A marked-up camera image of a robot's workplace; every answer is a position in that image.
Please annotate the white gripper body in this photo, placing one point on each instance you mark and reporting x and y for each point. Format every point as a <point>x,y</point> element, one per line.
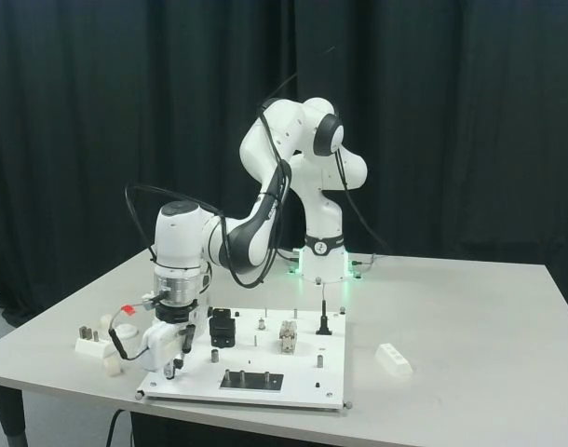
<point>160,347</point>

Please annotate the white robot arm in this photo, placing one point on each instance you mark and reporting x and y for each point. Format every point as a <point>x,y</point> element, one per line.
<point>288,135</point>

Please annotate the white large gear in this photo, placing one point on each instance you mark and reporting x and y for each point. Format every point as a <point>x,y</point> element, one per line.
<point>127,334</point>

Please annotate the metal square peg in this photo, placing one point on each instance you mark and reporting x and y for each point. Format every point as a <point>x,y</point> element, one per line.
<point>84,334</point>

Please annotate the white peg holder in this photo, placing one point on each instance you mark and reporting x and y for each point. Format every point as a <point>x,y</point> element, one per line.
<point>90,349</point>

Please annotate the black table leg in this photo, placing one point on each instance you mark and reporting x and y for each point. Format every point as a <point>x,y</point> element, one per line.
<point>7,414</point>

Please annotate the thin black rod red tag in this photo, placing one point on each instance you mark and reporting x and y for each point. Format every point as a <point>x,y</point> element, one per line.
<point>117,344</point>

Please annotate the small white holder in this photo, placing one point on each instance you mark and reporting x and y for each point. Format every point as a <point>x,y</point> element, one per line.
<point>112,367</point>
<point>105,321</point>

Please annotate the white task board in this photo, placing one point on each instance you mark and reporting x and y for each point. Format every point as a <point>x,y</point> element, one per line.
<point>265,354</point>

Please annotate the black curtains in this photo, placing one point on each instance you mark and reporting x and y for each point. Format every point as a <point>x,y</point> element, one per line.
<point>79,116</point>

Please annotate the white holder with holes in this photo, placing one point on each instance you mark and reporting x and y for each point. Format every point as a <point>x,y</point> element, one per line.
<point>395,359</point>

